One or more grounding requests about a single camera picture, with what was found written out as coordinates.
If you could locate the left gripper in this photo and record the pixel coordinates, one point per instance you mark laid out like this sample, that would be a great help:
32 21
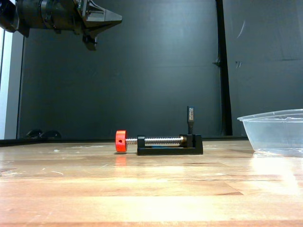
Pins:
67 16

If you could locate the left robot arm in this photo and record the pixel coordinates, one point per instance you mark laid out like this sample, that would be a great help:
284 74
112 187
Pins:
26 14

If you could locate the clear plastic container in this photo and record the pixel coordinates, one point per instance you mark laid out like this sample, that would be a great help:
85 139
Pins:
277 134

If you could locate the black clamp with red knob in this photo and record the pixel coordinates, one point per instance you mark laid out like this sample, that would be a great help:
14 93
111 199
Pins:
170 145

